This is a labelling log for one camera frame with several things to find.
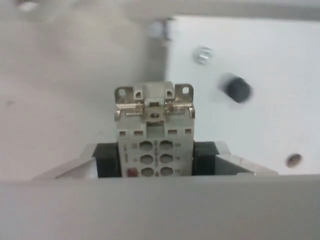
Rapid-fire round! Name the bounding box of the grey waterproof plug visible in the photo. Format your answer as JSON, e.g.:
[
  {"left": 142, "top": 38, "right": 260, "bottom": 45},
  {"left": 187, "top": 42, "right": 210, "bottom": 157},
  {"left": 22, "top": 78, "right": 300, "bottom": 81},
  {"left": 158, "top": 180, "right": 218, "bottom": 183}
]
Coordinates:
[{"left": 114, "top": 81, "right": 196, "bottom": 179}]

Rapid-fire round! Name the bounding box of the white task board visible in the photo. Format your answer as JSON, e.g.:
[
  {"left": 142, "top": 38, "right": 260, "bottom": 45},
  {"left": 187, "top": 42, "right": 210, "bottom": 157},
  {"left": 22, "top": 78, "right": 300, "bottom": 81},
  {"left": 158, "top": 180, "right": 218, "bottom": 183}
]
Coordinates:
[{"left": 143, "top": 15, "right": 320, "bottom": 176}]

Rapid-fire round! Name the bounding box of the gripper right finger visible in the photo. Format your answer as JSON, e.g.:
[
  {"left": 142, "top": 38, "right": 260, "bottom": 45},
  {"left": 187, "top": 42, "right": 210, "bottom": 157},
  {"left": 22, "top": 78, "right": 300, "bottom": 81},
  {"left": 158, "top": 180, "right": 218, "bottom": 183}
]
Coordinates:
[{"left": 193, "top": 141, "right": 279, "bottom": 179}]

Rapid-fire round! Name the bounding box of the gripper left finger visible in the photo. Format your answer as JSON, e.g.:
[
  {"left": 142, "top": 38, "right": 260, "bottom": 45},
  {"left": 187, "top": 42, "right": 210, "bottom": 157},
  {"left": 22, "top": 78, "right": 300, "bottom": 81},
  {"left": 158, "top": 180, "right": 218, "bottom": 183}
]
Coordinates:
[{"left": 32, "top": 142, "right": 120, "bottom": 179}]

